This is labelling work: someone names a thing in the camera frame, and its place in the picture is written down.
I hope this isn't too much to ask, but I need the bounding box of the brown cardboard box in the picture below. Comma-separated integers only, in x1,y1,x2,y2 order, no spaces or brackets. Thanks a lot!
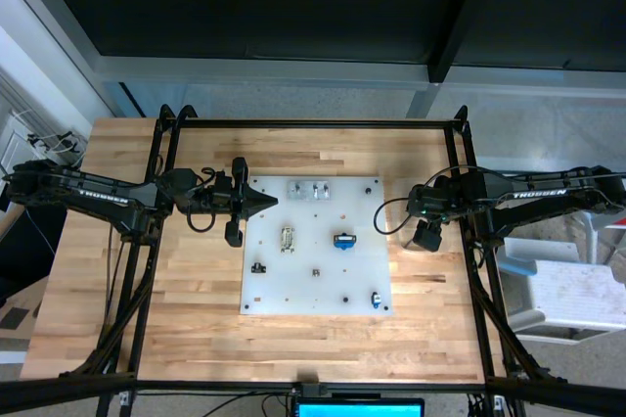
0,273,53,340

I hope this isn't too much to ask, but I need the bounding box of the small black camera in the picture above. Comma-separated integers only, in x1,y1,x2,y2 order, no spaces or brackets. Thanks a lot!
296,377,323,397

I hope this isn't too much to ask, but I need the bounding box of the white plastic stool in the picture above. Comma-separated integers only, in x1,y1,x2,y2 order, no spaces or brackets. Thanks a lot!
498,235,626,346

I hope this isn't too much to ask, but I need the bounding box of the screen with blue edge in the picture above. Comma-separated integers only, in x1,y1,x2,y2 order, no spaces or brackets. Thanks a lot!
291,396,425,417

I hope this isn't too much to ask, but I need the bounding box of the blue and black socket block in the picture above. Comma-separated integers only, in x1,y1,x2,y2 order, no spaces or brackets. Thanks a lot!
332,230,358,253

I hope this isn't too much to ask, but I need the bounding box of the black wall post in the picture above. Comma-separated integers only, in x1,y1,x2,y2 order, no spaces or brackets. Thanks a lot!
426,0,491,84

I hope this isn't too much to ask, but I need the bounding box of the white board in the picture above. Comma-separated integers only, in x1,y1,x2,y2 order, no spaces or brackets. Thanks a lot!
238,174,395,316

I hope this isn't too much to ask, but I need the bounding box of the cable bundle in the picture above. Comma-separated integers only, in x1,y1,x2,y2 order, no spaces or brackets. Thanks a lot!
23,128,87,163

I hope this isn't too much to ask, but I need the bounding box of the black aluminium frame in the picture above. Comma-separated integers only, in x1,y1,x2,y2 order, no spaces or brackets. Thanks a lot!
0,103,626,417

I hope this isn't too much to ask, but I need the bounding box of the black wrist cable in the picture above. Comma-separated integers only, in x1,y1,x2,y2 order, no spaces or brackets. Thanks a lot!
187,166,219,233
374,167,470,238

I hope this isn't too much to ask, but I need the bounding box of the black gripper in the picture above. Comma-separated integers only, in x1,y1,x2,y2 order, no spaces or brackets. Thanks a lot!
409,176,464,253
188,157,279,247

